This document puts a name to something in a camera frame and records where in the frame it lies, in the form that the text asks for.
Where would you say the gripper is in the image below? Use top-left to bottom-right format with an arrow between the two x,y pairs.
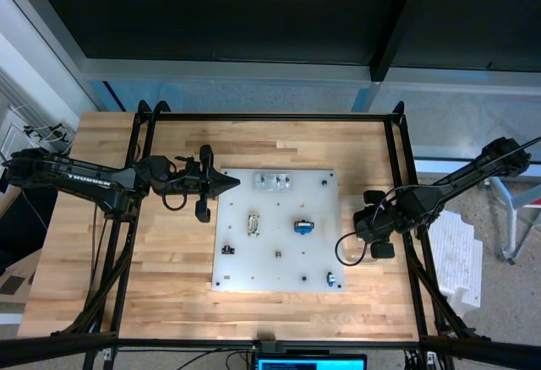
364,191 -> 395,260
185,144 -> 241,223

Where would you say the grey multi-pin connector housing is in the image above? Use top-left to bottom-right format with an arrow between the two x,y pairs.
245,213 -> 262,239

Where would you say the blue and black connector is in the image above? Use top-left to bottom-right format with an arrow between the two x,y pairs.
292,219 -> 316,237

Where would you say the aluminium clamp block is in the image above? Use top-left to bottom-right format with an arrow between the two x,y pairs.
252,171 -> 293,193

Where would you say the white foam block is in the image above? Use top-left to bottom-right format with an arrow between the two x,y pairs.
426,209 -> 484,320

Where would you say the white task board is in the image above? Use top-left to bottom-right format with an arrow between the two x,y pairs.
210,168 -> 347,293

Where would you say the blue laptop screen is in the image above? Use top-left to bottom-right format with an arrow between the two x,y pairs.
252,352 -> 368,370

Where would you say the cardboard box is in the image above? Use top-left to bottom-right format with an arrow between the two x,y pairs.
0,247 -> 43,303

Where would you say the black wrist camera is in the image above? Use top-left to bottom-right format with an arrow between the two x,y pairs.
353,207 -> 371,240

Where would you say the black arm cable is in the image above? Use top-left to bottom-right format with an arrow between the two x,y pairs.
335,184 -> 420,267
161,183 -> 190,212

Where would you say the black metal frame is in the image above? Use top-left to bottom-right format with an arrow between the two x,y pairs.
0,99 -> 541,370

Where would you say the grey metal chair frame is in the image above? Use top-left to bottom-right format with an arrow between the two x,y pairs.
485,175 -> 541,266

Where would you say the black table-level camera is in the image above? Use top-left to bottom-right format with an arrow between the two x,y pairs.
252,330 -> 284,353

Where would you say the black and white cable bundle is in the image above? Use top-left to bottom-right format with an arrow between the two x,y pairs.
20,122 -> 75,154

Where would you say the black wall post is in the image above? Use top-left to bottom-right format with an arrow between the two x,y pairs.
370,0 -> 424,83

